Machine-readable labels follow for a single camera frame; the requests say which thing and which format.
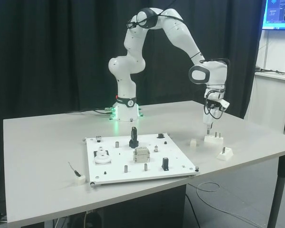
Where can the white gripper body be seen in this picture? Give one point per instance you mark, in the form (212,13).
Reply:
(207,118)

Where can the metal square peg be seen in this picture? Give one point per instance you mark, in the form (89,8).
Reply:
(208,132)

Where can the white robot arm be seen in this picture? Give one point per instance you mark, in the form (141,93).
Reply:
(133,42)

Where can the white wide peg holder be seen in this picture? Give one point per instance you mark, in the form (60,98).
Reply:
(212,140)

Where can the short metal peg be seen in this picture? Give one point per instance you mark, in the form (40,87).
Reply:
(224,150)

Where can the white sloped peg holder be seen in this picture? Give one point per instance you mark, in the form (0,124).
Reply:
(225,155)

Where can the thick metal peg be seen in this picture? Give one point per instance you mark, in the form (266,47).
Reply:
(117,144)
(145,167)
(125,168)

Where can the small white empty holder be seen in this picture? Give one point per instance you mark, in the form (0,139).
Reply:
(193,143)

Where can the metal BNC plug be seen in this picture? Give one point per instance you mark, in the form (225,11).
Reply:
(156,148)

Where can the white cabinet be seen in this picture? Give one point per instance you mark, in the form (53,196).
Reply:
(270,102)

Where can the black D-SUB plug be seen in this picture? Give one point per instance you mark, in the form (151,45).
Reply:
(134,137)

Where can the beige waterproof plug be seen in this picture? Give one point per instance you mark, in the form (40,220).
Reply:
(140,156)

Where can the white task board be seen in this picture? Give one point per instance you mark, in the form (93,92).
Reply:
(123,155)

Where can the black table leg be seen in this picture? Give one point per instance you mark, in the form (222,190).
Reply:
(281,185)

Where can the white small gear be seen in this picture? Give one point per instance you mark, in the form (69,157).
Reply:
(101,149)

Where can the white large gear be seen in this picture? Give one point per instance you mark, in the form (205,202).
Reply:
(102,159)

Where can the blue screen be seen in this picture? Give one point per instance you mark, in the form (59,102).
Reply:
(279,14)

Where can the white plug holder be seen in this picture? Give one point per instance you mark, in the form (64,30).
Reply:
(79,180)

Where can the black curtain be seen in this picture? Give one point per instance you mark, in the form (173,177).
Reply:
(50,59)

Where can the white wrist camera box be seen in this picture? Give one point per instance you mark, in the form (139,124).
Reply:
(224,104)

